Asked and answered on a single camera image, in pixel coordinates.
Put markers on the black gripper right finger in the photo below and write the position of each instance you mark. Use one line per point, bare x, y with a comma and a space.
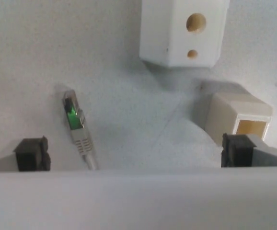
239, 153

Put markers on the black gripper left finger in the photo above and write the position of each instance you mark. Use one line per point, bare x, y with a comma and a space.
30, 155

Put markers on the white holder with square hole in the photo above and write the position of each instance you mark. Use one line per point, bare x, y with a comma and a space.
239, 115

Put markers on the white holder with round holes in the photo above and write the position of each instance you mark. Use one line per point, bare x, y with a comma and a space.
181, 33

